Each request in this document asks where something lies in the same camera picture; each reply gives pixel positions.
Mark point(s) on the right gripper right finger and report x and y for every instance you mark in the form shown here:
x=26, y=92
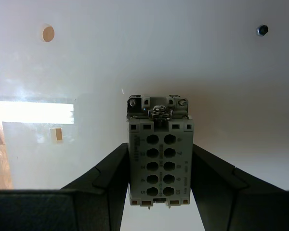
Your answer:
x=243, y=204

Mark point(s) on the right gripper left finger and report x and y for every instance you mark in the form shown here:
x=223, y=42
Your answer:
x=74, y=204

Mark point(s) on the grey HAN10E connector insert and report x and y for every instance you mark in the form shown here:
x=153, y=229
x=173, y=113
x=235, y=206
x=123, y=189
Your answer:
x=159, y=156

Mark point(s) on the black hex screw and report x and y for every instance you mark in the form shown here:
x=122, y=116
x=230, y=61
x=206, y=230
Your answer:
x=261, y=30

